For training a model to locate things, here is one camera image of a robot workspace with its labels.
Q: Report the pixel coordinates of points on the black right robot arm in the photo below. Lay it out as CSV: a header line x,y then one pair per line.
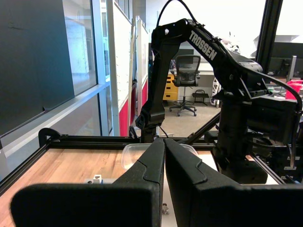
x,y
156,82

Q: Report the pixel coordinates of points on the white taskboard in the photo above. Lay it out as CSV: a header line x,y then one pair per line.
x,y
169,222

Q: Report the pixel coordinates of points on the small silver screw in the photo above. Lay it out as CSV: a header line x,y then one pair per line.
x,y
165,210

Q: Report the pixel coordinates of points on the small white blue connector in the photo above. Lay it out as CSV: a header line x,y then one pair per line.
x,y
97,179

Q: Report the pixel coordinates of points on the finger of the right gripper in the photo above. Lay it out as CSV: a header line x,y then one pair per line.
x,y
216,157
251,173

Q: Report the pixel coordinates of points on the yellow drawer cabinet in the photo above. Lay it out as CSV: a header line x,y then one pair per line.
x,y
171,94

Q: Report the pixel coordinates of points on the black desk monitor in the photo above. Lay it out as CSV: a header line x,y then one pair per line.
x,y
278,63
184,52

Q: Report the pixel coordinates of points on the black aluminium frame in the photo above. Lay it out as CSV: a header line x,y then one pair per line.
x,y
94,139

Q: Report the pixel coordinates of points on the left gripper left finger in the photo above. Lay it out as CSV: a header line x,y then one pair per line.
x,y
94,205

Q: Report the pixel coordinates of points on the white lattice object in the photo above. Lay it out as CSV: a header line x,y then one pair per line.
x,y
216,89

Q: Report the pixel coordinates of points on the small black footrest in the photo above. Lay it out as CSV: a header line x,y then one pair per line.
x,y
200,95

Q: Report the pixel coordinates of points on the white red partition panel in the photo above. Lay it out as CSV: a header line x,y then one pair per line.
x,y
142,71
120,71

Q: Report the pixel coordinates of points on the clear plastic tub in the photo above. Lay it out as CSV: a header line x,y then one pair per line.
x,y
132,153

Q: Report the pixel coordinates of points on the black office chair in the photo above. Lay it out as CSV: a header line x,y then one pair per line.
x,y
187,71

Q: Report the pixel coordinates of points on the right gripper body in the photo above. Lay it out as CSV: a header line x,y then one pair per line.
x,y
233,130

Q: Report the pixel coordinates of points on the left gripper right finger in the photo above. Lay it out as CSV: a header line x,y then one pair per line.
x,y
236,208

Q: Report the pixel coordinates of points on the red bin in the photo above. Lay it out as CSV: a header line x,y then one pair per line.
x,y
294,89

